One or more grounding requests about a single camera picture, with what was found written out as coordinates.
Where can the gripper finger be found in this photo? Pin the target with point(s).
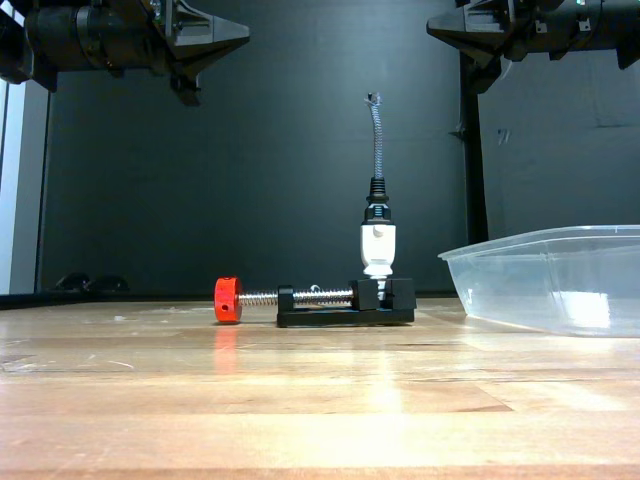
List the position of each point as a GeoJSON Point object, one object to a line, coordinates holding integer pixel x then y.
{"type": "Point", "coordinates": [192, 65]}
{"type": "Point", "coordinates": [484, 70]}
{"type": "Point", "coordinates": [220, 32]}
{"type": "Point", "coordinates": [472, 27]}

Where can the white power receptacle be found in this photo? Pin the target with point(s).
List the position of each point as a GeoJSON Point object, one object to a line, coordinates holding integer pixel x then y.
{"type": "Point", "coordinates": [378, 250]}

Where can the clear plastic tub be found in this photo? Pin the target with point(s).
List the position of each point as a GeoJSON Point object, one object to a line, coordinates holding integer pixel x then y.
{"type": "Point", "coordinates": [500, 300]}

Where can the black vise with red knob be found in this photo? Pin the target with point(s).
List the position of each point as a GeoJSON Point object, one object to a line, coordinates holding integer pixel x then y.
{"type": "Point", "coordinates": [350, 317]}

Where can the black rounded frame bracket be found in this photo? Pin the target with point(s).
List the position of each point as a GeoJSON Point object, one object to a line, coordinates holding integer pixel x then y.
{"type": "Point", "coordinates": [110, 284]}
{"type": "Point", "coordinates": [72, 282]}

